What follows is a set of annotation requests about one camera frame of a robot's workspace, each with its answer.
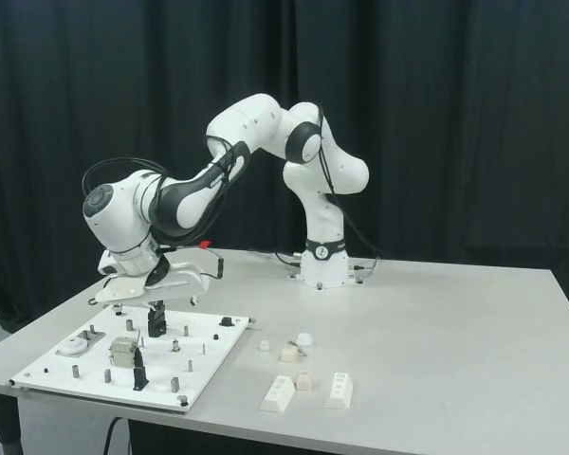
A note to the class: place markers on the metal BNC plug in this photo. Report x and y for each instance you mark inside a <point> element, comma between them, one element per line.
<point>175,346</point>

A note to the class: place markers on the round metal black plug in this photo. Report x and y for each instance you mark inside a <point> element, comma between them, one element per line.
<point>118,309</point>

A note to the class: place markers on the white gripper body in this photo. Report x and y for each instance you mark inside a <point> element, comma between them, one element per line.
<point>192,275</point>

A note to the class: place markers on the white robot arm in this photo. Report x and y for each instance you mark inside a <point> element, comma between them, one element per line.
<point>313,204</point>

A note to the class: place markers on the narrow white holder with holes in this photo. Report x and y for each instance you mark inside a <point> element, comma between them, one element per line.
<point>339,391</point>

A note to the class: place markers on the white task board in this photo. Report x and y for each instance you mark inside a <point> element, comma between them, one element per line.
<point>208,360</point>

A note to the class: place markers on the black curtain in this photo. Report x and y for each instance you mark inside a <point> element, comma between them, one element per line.
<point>76,95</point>

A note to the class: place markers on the wide white holder with holes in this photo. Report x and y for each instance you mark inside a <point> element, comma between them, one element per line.
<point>277,394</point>

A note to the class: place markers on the black D-SUB plug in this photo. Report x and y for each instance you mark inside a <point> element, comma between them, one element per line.
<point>156,327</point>

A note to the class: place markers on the white small gear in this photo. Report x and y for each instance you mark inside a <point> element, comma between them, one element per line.
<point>264,345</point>

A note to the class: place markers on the tall black plug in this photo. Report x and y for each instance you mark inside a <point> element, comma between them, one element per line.
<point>140,374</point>

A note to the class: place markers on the white medium gear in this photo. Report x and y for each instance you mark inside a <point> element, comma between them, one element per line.
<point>305,339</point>

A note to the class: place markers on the dark table leg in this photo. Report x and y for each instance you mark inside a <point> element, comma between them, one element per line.
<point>2,422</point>

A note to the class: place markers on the small white square holder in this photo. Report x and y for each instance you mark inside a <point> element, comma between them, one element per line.
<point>305,381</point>

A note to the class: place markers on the white large gear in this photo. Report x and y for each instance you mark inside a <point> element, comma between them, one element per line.
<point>71,349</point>

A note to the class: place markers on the white cube holder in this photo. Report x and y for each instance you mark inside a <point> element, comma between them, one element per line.
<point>288,354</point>

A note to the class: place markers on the small black plug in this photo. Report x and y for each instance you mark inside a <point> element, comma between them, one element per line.
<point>226,322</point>

